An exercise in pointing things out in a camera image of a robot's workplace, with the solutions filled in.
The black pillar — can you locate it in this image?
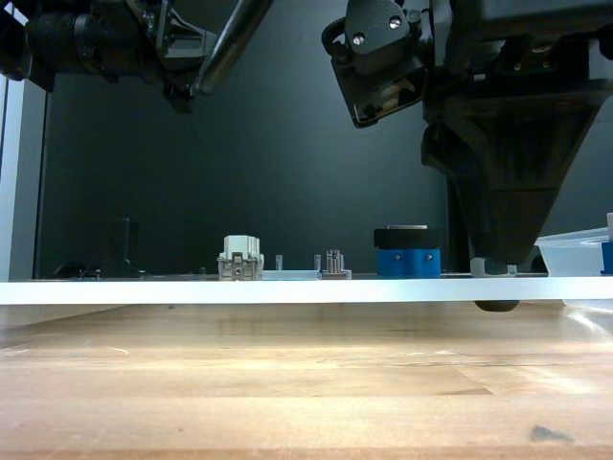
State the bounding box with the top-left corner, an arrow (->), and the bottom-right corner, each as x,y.
445,176 -> 475,277

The clear plastic tub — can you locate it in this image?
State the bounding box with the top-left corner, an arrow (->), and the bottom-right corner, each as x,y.
534,227 -> 613,311

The blue and white connector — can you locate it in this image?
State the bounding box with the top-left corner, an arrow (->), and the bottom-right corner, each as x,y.
598,213 -> 613,278

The beige connector housing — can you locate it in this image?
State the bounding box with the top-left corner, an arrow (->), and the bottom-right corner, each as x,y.
216,234 -> 265,282

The clear plastic block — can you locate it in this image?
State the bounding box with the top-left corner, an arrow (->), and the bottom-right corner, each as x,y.
261,253 -> 323,282

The white board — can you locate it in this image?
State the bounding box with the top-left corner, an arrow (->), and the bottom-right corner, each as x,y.
0,271 -> 569,307

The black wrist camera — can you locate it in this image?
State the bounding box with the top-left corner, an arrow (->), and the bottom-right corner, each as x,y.
329,0 -> 428,130

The blue mount with black disc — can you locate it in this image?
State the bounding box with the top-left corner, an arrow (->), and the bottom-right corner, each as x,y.
373,223 -> 443,278

